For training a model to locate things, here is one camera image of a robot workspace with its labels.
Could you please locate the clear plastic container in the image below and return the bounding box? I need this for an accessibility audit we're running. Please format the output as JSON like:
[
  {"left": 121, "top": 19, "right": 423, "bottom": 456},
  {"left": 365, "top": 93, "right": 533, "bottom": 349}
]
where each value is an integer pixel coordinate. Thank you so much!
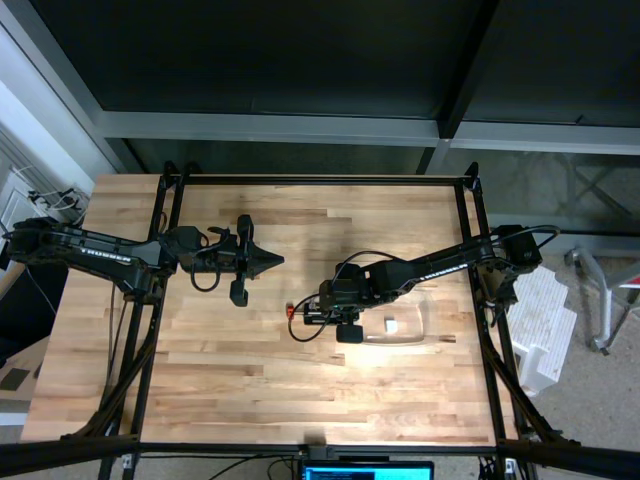
[{"left": 359, "top": 292, "right": 435, "bottom": 347}]

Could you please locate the black metal frame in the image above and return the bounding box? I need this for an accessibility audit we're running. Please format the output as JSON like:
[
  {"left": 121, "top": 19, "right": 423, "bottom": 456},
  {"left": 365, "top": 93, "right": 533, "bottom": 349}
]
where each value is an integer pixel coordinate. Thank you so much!
[{"left": 0, "top": 160, "right": 640, "bottom": 480}]

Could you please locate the laptop screen blue edge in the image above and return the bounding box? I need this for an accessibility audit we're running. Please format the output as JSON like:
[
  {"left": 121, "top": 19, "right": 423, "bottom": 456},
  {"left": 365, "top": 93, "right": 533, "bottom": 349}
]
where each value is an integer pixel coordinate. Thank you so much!
[{"left": 298, "top": 460, "right": 435, "bottom": 480}]

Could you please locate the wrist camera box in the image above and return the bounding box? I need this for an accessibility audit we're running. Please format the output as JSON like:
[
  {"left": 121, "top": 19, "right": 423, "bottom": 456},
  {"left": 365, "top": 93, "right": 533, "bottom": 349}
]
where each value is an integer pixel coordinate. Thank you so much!
[
  {"left": 169, "top": 225, "right": 204, "bottom": 250},
  {"left": 333, "top": 263, "right": 362, "bottom": 286}
]

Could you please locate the white cable bundle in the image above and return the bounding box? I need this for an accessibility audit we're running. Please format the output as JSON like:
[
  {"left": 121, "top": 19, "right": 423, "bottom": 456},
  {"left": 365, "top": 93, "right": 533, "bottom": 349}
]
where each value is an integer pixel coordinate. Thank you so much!
[{"left": 25, "top": 185, "right": 85, "bottom": 212}]

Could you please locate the black low camera box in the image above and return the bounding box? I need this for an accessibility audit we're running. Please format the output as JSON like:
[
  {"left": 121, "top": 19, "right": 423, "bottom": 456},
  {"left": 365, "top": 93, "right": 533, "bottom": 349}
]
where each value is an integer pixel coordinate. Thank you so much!
[{"left": 303, "top": 436, "right": 335, "bottom": 459}]

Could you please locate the silver chair base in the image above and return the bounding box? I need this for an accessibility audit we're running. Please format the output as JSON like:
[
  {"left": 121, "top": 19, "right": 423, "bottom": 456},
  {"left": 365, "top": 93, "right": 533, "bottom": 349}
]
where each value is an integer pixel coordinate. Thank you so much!
[{"left": 564, "top": 245, "right": 640, "bottom": 357}]

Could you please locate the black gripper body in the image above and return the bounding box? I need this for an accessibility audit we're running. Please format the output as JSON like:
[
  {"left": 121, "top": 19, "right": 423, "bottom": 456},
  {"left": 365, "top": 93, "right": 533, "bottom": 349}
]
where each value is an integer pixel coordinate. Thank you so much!
[
  {"left": 192, "top": 214, "right": 256, "bottom": 308},
  {"left": 319, "top": 279, "right": 364, "bottom": 344}
]

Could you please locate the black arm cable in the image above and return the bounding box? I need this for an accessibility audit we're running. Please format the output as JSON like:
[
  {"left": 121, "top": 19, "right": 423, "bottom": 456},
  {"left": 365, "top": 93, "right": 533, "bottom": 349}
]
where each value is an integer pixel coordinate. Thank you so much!
[
  {"left": 286, "top": 294, "right": 341, "bottom": 343},
  {"left": 189, "top": 267, "right": 222, "bottom": 293}
]

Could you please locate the white plastic step stool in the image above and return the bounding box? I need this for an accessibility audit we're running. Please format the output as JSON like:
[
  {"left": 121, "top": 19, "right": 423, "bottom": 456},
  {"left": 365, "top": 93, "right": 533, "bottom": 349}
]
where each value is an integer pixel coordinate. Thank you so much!
[{"left": 504, "top": 267, "right": 577, "bottom": 397}]

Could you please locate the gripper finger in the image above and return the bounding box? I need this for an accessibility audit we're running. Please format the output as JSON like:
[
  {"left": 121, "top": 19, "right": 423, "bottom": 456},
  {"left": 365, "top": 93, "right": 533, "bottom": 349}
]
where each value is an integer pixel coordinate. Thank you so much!
[
  {"left": 249, "top": 258, "right": 285, "bottom": 279},
  {"left": 249, "top": 240, "right": 285, "bottom": 260}
]

